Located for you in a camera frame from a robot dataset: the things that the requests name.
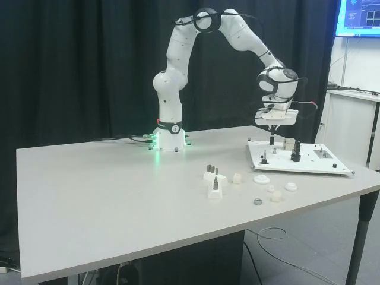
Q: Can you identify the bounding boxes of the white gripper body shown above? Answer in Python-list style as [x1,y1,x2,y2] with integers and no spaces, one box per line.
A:
[254,108,299,125]

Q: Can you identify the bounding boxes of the thin black rod red tag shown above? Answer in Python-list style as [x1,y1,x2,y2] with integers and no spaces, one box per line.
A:
[292,99,318,109]

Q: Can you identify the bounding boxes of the white task board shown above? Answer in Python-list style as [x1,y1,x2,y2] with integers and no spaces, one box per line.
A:
[247,137,356,176]

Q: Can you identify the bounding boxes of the white cabinet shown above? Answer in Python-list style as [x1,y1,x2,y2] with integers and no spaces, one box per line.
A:
[314,87,380,172]

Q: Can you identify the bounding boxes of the blue screen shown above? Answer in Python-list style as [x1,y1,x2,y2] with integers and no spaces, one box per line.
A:
[334,0,380,38]

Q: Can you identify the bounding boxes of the black table leg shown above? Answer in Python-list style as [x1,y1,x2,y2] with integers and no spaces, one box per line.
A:
[346,189,378,285]

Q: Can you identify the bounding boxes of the black cabinet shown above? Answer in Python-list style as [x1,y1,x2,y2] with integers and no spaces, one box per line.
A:
[130,230,246,285]

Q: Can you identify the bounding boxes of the black curtain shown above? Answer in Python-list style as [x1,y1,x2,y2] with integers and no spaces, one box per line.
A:
[0,0,342,270]

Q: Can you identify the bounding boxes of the grey floor cable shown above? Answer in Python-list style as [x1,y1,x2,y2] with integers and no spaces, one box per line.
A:
[255,227,351,270]

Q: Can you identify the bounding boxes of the black base cable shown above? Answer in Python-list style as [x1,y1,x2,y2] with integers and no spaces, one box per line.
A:
[99,134,157,144]

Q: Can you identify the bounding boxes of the black floor cable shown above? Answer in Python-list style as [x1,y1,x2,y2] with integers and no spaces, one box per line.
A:
[242,242,264,285]

